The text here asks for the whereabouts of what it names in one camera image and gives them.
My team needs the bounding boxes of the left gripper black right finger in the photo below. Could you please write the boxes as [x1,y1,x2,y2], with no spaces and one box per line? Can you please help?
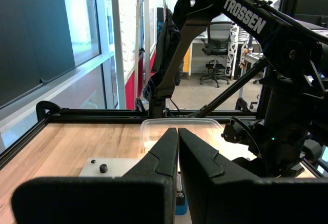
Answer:
[178,128,328,224]

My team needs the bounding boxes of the yellow cabinet door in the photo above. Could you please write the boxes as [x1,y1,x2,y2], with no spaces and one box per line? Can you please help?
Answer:
[182,46,192,74]

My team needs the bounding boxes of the black mesh office chair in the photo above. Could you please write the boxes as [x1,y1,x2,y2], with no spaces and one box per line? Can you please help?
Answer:
[199,21,233,89]

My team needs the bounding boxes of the blue connector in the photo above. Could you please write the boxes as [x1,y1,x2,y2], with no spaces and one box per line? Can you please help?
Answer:
[175,173,188,216]

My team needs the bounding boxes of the white lattice figure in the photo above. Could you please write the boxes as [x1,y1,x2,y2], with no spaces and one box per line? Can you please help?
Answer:
[225,23,251,80]

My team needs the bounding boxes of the red partition panel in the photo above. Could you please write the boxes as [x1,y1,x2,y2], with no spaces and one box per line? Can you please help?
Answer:
[125,51,157,110]

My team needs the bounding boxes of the clear plastic tub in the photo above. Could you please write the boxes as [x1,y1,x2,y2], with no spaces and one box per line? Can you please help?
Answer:
[139,117,224,155]

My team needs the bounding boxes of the large black monitor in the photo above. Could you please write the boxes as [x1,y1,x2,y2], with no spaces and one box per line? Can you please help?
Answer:
[294,0,328,30]

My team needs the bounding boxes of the white board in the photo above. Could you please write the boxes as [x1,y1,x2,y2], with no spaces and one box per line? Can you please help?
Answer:
[78,157,193,224]

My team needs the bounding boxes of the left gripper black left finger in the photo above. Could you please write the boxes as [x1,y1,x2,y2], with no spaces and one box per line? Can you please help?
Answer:
[11,128,179,224]

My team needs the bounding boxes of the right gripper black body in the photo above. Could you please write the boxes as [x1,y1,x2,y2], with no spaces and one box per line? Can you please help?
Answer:
[221,117,323,177]

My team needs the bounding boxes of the black aluminium frame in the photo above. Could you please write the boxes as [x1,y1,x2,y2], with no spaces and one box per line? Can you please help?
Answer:
[0,0,328,184]

